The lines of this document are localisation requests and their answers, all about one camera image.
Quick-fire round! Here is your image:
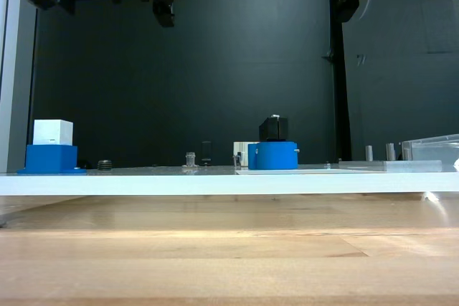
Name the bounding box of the black vertical pillar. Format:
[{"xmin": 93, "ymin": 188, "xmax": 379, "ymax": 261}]
[{"xmin": 328, "ymin": 0, "xmax": 352, "ymax": 162}]

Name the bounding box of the white cube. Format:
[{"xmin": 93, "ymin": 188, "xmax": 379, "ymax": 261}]
[{"xmin": 33, "ymin": 118, "xmax": 75, "ymax": 146}]

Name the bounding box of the clear plastic tub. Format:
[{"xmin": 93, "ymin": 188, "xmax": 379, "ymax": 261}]
[{"xmin": 401, "ymin": 133, "xmax": 459, "ymax": 172}]

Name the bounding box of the grey multi-pin connector housing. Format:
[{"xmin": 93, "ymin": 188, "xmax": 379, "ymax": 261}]
[{"xmin": 232, "ymin": 141, "xmax": 252, "ymax": 170}]

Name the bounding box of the small silver threaded fitting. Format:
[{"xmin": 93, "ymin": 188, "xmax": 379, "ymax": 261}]
[{"xmin": 181, "ymin": 151, "xmax": 199, "ymax": 173}]

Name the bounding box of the grey aluminium peg block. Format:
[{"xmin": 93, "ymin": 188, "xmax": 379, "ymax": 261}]
[{"xmin": 338, "ymin": 159, "xmax": 443, "ymax": 172}]

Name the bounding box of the white task board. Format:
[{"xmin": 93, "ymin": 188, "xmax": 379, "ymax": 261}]
[{"xmin": 0, "ymin": 162, "xmax": 459, "ymax": 198}]

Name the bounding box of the blue round mount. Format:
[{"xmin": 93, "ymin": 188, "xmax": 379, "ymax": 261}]
[{"xmin": 247, "ymin": 140, "xmax": 301, "ymax": 171}]

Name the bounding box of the blue square mount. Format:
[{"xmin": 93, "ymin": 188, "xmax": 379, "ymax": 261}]
[{"xmin": 16, "ymin": 143, "xmax": 88, "ymax": 175}]

